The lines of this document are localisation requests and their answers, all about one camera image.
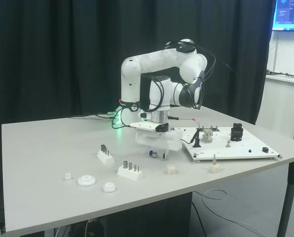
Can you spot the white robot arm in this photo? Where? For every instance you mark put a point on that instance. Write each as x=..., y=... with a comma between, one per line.
x=132, y=81

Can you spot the medium metal square peg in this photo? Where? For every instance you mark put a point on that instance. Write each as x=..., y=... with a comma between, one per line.
x=106, y=150

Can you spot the black D-SUB plug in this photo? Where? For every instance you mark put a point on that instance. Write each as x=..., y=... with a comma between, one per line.
x=237, y=133

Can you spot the blue screen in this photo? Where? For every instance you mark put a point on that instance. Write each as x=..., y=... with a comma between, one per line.
x=288, y=13

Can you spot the white large gear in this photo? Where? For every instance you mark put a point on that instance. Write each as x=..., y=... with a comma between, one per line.
x=86, y=181

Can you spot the white peg holder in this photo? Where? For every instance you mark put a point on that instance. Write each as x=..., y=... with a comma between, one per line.
x=104, y=158
x=130, y=175

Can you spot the white medium gear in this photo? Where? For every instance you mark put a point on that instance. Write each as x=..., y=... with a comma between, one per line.
x=109, y=187

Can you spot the large metal square peg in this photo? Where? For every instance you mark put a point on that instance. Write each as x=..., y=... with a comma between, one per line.
x=103, y=148

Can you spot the black waterproof plug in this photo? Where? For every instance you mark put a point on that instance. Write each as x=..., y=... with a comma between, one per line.
x=197, y=143

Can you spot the white task board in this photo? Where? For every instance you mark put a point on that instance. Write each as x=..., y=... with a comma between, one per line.
x=235, y=153

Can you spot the grey metal peg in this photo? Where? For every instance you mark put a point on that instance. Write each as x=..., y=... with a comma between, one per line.
x=214, y=160

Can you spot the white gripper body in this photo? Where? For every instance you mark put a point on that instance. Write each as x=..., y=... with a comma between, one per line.
x=159, y=140

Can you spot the metal BNC plug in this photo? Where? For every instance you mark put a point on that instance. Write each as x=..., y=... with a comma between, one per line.
x=228, y=144

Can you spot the medium metal round peg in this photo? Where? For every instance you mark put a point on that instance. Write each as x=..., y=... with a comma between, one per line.
x=130, y=166

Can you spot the white small gear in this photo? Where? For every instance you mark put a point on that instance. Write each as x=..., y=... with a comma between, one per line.
x=67, y=176

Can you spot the large metal round peg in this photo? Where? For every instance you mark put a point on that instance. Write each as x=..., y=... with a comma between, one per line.
x=125, y=165

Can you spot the dark table leg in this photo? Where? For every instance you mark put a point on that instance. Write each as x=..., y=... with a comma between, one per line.
x=292, y=187

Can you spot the small white holder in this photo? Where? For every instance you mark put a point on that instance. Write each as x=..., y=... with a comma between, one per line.
x=214, y=169
x=170, y=169

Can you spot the black curtain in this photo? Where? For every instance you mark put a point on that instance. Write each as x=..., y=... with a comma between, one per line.
x=50, y=49

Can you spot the thin black rod red tag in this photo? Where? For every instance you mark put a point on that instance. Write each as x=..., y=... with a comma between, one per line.
x=194, y=137

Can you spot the small metal round peg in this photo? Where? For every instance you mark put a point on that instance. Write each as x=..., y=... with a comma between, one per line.
x=135, y=167

